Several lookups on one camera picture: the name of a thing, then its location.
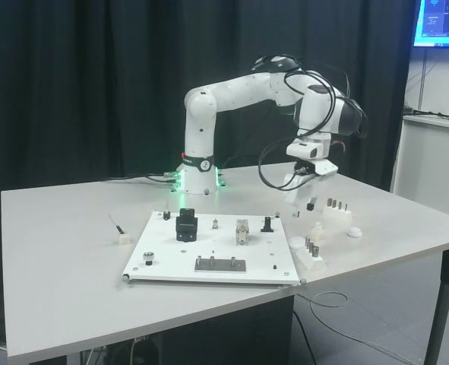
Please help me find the black box under table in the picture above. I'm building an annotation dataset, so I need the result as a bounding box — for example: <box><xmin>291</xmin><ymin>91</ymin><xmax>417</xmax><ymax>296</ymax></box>
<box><xmin>138</xmin><ymin>292</ymin><xmax>297</xmax><ymax>365</ymax></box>

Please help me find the white square peg holder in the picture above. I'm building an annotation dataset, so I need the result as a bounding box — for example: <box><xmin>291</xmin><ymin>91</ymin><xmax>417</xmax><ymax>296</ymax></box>
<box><xmin>321</xmin><ymin>206</ymin><xmax>353</xmax><ymax>232</ymax></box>

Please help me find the thin grey cable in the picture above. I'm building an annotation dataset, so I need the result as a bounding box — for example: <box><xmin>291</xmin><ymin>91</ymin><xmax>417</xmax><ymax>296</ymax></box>
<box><xmin>294</xmin><ymin>290</ymin><xmax>349</xmax><ymax>365</ymax></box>

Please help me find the white cabinet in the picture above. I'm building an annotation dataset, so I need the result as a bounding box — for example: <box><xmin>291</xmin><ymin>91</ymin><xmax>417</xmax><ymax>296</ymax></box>
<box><xmin>389</xmin><ymin>113</ymin><xmax>449</xmax><ymax>221</ymax></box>

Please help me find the black base cable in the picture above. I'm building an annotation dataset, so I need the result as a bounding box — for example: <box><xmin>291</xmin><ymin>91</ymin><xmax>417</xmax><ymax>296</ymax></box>
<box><xmin>145</xmin><ymin>171</ymin><xmax>182</xmax><ymax>186</ymax></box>

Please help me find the white large gear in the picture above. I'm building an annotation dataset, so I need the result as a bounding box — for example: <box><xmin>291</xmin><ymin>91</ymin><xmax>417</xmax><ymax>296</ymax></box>
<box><xmin>343</xmin><ymin>224</ymin><xmax>364</xmax><ymax>241</ymax></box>

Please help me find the black plug with thin cable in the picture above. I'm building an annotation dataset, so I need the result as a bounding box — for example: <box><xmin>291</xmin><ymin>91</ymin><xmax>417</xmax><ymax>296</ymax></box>
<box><xmin>109</xmin><ymin>214</ymin><xmax>126</xmax><ymax>237</ymax></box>

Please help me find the white round peg holder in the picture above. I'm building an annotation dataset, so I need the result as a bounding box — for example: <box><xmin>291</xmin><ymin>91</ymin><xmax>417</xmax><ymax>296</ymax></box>
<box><xmin>292</xmin><ymin>250</ymin><xmax>327</xmax><ymax>272</ymax></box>

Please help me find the black curtain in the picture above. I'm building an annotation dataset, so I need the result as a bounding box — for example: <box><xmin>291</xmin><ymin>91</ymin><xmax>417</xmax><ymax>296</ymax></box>
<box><xmin>0</xmin><ymin>0</ymin><xmax>416</xmax><ymax>345</ymax></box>

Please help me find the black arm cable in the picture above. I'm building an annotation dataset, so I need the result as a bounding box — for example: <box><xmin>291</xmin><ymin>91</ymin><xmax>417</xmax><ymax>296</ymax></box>
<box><xmin>257</xmin><ymin>69</ymin><xmax>353</xmax><ymax>192</ymax></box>
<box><xmin>307</xmin><ymin>68</ymin><xmax>370</xmax><ymax>139</ymax></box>

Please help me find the black D-SUB plug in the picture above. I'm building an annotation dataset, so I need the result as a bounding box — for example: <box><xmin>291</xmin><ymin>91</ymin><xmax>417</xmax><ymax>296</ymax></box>
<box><xmin>175</xmin><ymin>208</ymin><xmax>200</xmax><ymax>243</ymax></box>

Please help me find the black table leg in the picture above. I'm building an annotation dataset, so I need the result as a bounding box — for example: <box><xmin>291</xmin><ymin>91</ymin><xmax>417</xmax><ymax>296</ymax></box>
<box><xmin>424</xmin><ymin>243</ymin><xmax>449</xmax><ymax>365</ymax></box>

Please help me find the white task board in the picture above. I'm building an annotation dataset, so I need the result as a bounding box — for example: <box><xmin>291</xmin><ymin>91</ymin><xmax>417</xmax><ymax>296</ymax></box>
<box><xmin>121</xmin><ymin>210</ymin><xmax>299</xmax><ymax>287</ymax></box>

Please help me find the blue screen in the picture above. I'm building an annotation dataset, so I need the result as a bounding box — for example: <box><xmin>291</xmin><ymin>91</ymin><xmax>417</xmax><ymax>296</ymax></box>
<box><xmin>412</xmin><ymin>0</ymin><xmax>449</xmax><ymax>49</ymax></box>

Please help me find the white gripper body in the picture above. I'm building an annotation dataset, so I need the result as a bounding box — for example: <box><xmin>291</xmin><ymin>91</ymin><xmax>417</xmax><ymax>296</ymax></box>
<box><xmin>283</xmin><ymin>173</ymin><xmax>318</xmax><ymax>205</ymax></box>

